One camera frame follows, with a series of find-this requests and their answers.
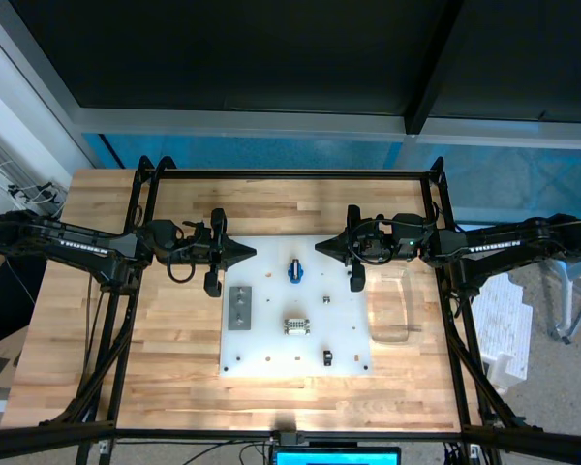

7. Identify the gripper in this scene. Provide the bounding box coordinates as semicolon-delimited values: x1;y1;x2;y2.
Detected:
193;207;258;297
314;203;396;293

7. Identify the blue clamp holder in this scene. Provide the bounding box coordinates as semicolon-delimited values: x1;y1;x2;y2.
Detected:
286;258;306;286

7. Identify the grey metal plate with posts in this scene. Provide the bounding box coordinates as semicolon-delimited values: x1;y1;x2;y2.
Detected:
227;285;254;332

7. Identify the clear plastic tub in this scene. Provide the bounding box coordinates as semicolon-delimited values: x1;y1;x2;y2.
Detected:
365;267;424;347

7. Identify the white task board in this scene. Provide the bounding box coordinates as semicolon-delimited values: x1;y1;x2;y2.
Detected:
217;234;374;378

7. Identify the white foam block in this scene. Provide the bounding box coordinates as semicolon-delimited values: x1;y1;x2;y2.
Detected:
469;273;535;394

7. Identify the blue laptop screen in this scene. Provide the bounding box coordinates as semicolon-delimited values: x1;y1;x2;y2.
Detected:
269;445;403;465

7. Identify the grey metal stand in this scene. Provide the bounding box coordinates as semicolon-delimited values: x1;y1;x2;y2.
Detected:
544;255;581;346

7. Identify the cardboard box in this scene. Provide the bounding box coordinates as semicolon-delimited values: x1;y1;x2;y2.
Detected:
0;323;31;389

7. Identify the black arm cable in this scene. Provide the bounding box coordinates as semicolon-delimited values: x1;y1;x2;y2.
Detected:
167;220;209;285
346;216;435;266

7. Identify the black table camera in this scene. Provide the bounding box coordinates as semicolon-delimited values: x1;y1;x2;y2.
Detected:
274;419;305;446

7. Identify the white cable bundle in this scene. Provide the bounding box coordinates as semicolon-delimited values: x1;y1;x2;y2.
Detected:
5;180;63;205

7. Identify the black aluminium frame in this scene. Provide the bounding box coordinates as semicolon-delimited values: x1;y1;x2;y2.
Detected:
0;154;581;465

